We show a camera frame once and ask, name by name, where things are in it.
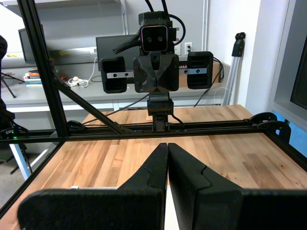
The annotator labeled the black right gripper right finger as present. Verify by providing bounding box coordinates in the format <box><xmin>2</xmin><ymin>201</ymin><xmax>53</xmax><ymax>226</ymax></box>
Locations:
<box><xmin>167</xmin><ymin>142</ymin><xmax>307</xmax><ymax>230</ymax></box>

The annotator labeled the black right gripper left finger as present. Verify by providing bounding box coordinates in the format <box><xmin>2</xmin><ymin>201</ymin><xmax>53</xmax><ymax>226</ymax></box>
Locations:
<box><xmin>17</xmin><ymin>142</ymin><xmax>168</xmax><ymax>230</ymax></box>

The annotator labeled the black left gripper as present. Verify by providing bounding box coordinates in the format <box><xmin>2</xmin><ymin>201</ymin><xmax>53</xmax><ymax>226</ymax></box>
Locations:
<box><xmin>99</xmin><ymin>51</ymin><xmax>214</xmax><ymax>93</ymax></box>

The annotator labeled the dark computer monitor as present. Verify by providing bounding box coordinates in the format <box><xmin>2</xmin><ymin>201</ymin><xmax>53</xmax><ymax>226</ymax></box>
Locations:
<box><xmin>18</xmin><ymin>27</ymin><xmax>46</xmax><ymax>64</ymax></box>
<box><xmin>95</xmin><ymin>34</ymin><xmax>142</xmax><ymax>72</ymax></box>

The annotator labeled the brown cardboard box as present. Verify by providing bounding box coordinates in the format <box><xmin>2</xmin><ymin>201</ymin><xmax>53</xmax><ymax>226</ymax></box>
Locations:
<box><xmin>178</xmin><ymin>59</ymin><xmax>223</xmax><ymax>89</ymax></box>

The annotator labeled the grey office desk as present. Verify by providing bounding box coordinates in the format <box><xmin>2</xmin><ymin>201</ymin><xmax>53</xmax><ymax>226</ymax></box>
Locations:
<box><xmin>0</xmin><ymin>61</ymin><xmax>231</xmax><ymax>113</ymax></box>

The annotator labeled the stack of books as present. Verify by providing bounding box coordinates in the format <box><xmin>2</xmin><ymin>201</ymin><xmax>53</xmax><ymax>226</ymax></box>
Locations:
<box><xmin>23</xmin><ymin>72</ymin><xmax>44</xmax><ymax>87</ymax></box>

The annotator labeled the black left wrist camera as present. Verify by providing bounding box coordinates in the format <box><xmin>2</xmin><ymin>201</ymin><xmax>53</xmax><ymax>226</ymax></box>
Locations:
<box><xmin>140</xmin><ymin>24</ymin><xmax>168</xmax><ymax>52</ymax></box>

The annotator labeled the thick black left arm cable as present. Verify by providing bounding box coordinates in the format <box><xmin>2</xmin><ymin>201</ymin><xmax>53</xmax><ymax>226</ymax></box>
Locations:
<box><xmin>112</xmin><ymin>35</ymin><xmax>142</xmax><ymax>55</ymax></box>

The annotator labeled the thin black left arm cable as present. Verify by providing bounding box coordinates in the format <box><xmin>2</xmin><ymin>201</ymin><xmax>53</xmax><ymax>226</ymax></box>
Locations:
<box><xmin>167</xmin><ymin>13</ymin><xmax>187</xmax><ymax>46</ymax></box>

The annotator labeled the white coiled cable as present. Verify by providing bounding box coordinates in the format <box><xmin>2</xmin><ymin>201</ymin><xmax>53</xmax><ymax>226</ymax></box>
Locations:
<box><xmin>68</xmin><ymin>76</ymin><xmax>90</xmax><ymax>88</ymax></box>

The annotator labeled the black aluminium frame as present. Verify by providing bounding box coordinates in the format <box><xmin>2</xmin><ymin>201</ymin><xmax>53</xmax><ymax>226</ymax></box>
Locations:
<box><xmin>0</xmin><ymin>0</ymin><xmax>307</xmax><ymax>218</ymax></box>

